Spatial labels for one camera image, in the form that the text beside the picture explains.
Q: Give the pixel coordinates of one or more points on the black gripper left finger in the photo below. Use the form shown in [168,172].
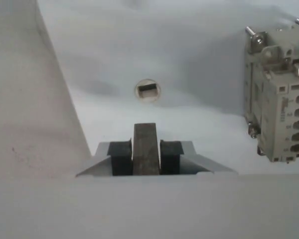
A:
[120,159]

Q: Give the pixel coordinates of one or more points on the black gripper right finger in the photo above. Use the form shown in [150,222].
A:
[170,159]

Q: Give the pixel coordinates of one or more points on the metal square peg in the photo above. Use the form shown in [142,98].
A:
[145,149]

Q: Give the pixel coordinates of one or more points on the white task board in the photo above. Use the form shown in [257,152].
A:
[164,49]

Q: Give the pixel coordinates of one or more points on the beige multi-pin connector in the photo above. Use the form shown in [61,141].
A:
[276,99]

